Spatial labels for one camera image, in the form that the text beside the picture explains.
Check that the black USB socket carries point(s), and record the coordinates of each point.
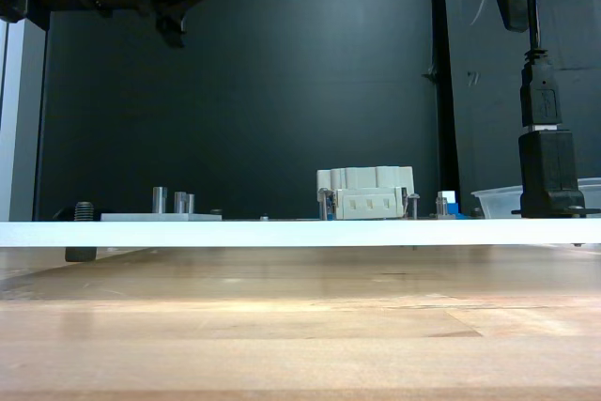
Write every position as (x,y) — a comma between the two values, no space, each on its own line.
(547,171)

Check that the small blue white connector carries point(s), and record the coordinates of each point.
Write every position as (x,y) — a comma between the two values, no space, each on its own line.
(450,196)

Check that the beige rectangular connector housing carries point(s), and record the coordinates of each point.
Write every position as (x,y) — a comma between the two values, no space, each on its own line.
(366,178)

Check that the silver metal peg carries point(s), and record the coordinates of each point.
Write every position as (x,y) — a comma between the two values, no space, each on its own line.
(191,204)
(180,203)
(160,199)

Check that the clear plastic tub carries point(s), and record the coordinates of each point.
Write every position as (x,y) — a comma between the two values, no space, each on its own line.
(495,204)

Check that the grey metal plate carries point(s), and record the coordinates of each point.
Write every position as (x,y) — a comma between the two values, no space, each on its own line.
(141,217)

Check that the small silver clamp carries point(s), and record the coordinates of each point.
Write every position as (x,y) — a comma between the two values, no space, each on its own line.
(441,206)

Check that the white task board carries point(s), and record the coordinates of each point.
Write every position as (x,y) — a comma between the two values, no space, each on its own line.
(282,234)

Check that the black metal frame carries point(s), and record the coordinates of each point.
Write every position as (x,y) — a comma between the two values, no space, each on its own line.
(446,138)

